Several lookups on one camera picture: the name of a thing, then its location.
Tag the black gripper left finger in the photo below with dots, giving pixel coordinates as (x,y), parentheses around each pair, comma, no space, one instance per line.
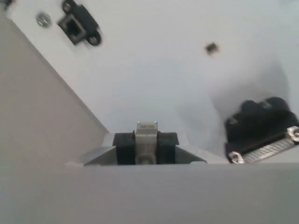
(125,149)

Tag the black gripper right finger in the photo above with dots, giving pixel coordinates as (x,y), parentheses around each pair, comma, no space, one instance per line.
(167,149)

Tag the clear grey Ethernet plug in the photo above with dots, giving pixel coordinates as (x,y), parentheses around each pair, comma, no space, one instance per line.
(147,140)

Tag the white task board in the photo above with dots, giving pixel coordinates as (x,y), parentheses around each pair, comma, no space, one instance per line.
(163,70)

